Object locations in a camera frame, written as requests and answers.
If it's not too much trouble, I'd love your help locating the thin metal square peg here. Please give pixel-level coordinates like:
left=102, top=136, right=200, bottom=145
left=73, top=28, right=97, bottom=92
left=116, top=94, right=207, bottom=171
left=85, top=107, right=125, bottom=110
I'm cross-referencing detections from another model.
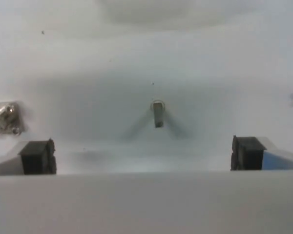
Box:
left=152, top=101, right=165, bottom=129

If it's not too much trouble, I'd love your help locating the white task board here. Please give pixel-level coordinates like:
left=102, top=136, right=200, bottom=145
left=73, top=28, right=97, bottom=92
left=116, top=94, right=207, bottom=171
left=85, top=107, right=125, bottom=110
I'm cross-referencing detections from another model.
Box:
left=0, top=0, right=293, bottom=176

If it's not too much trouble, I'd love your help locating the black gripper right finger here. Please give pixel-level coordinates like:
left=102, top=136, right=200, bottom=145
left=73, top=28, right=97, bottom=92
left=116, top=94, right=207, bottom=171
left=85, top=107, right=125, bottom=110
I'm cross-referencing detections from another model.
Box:
left=230, top=135, right=293, bottom=172

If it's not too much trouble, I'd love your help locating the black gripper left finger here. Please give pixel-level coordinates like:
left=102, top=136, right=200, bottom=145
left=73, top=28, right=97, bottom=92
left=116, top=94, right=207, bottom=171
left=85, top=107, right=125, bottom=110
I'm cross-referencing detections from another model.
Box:
left=0, top=138, right=58, bottom=176

